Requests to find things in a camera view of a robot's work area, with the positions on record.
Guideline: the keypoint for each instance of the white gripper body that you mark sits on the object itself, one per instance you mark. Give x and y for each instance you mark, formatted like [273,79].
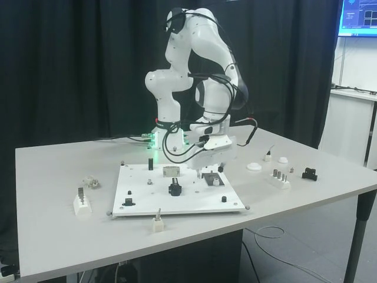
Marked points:
[218,156]

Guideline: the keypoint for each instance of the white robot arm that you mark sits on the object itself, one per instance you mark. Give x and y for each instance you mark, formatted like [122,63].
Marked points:
[173,85]

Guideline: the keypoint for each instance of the white large gear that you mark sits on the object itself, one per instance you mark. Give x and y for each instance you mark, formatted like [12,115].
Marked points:
[254,167]

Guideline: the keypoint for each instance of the medium metal round peg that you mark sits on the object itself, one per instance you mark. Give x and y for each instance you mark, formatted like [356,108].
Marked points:
[278,174]

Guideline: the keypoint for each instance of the white medium gear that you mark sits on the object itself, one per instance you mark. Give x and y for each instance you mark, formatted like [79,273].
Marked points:
[283,161]

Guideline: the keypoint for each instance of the white USB plug holder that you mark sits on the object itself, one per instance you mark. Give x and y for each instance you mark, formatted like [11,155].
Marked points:
[267,157]

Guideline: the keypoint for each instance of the large metal round peg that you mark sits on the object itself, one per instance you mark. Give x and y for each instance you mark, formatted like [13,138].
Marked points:
[274,172]

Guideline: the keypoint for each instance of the metal bolt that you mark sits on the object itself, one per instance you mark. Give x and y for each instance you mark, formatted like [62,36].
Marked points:
[158,213]

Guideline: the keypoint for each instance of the white round peg holder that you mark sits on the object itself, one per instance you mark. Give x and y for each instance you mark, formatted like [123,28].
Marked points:
[279,184]

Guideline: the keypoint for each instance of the white task board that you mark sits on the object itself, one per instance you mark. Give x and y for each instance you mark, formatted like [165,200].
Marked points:
[147,203]

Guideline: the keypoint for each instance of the white bolt holder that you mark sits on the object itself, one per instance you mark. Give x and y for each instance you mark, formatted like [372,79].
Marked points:
[157,226]

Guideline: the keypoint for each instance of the black control cabinet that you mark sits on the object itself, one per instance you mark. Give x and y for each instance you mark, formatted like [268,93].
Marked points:
[176,259]

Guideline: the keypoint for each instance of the black D-SUB plug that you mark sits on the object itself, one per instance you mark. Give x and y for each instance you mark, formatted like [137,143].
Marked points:
[310,174]

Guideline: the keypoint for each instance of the beige plug connector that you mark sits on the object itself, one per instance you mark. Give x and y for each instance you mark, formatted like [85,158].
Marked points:
[91,182]

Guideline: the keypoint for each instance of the large metal square peg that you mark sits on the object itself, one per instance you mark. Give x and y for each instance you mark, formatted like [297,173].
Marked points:
[80,193]

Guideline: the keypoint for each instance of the white square peg holder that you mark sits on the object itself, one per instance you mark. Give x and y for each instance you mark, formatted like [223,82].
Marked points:
[83,210]

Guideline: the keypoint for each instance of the white cabinet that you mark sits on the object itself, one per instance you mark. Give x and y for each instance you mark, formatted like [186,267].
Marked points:
[353,126]

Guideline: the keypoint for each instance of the dark grey table leg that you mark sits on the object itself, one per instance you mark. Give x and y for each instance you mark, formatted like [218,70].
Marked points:
[357,236]

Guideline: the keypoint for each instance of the black curtains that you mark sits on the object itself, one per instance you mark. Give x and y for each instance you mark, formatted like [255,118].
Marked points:
[73,73]

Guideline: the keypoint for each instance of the blue screen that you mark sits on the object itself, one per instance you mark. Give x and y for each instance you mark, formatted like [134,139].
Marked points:
[359,17]

